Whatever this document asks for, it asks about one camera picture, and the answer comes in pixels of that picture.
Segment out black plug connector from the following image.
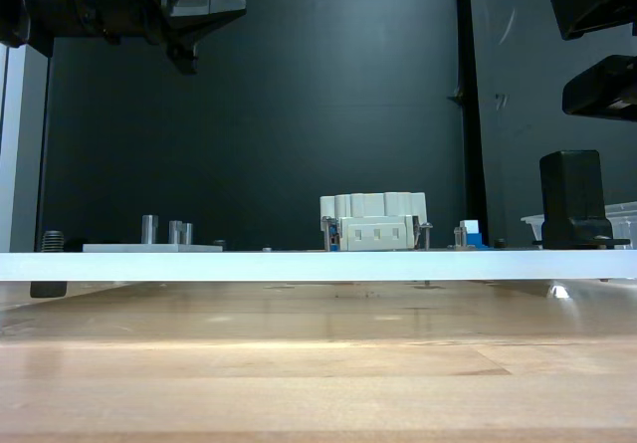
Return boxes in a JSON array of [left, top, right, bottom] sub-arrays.
[[531, 150, 631, 250]]

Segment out black metal frame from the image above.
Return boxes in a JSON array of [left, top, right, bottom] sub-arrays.
[[446, 0, 492, 253]]

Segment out small blue white connector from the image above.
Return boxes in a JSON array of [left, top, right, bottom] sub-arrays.
[[460, 218, 484, 250]]

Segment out white task board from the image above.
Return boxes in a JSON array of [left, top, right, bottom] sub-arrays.
[[0, 248, 637, 283]]

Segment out beige connector housing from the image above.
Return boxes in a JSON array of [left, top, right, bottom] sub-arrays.
[[319, 192, 428, 253]]

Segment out clear plastic tub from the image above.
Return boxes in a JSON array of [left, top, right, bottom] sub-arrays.
[[520, 202, 637, 250]]

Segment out grey aluminium plate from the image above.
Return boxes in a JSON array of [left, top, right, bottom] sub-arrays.
[[82, 242, 224, 254]]

